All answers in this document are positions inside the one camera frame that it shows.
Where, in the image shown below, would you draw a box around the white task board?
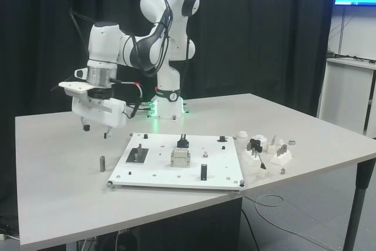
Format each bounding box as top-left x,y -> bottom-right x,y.
106,132 -> 247,195

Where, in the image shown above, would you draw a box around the black floor cable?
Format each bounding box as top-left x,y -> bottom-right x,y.
240,209 -> 265,251

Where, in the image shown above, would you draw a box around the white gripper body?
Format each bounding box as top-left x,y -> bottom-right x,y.
72,93 -> 127,128

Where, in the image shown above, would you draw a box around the white cabinet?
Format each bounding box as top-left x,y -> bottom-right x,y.
318,56 -> 376,139

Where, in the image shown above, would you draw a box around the black curtain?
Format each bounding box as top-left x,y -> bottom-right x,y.
0,0 -> 337,234

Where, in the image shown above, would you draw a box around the grey floor cable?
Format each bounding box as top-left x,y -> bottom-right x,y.
249,194 -> 347,251

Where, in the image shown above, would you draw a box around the black base cables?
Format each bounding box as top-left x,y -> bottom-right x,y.
126,102 -> 156,116

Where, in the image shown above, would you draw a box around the black table leg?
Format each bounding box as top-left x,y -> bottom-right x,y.
343,156 -> 376,251

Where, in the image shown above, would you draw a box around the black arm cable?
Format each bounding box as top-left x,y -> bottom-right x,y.
69,0 -> 189,79

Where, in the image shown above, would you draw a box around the black D-SUB plug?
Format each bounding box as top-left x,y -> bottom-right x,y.
176,134 -> 190,148

